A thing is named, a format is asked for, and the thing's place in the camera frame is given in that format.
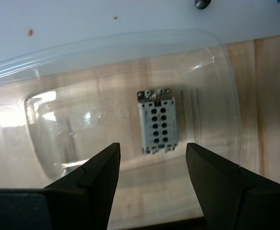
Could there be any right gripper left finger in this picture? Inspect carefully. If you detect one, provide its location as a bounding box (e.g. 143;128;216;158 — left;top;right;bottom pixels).
0;143;121;230

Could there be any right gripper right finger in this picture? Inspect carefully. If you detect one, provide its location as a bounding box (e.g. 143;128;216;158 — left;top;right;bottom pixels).
186;143;280;230

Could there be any grey ten-hole connector insert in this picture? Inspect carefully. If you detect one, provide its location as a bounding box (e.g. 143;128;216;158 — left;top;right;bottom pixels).
137;88;180;156

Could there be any clear plastic tub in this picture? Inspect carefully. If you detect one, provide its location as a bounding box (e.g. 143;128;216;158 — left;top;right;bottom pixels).
0;28;243;226

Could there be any white mounting board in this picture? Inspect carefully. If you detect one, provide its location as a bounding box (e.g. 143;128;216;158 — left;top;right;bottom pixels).
0;0;280;72

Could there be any black screw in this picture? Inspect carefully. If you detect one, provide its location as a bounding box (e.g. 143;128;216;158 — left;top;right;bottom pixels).
194;0;211;10

